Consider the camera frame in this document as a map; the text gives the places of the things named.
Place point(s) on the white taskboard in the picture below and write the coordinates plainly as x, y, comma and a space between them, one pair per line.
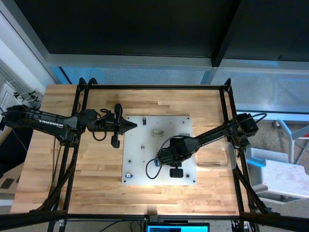
137, 169

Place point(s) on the black round knob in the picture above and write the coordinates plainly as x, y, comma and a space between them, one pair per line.
187, 176

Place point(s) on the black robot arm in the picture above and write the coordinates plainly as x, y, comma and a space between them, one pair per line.
48, 122
183, 147

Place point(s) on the black aluminium frame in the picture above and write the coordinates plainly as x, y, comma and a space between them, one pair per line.
154, 87

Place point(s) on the small blue socket mount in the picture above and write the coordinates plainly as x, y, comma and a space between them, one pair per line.
124, 176

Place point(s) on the white step stool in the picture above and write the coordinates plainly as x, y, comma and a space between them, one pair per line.
282, 176

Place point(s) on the black camera bracket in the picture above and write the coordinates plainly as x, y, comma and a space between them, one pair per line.
153, 217

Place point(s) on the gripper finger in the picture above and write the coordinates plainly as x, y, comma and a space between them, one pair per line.
126, 128
126, 122

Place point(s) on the grey rectangular connector housing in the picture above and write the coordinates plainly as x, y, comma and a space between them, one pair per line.
158, 133

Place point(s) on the brown cardboard box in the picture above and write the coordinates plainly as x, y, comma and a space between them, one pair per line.
9, 174

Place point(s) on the grey metal cart frame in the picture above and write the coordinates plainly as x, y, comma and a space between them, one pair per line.
291, 142

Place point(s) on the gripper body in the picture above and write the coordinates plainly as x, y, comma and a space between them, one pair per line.
176, 173
117, 125

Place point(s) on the clear plastic tub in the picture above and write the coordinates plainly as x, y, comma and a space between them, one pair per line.
214, 154

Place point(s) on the blue connector mount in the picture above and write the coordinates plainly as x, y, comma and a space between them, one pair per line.
156, 163

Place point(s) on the small black socket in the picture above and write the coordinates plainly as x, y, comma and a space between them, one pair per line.
144, 120

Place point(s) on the laptop screen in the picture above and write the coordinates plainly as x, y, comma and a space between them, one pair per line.
176, 228

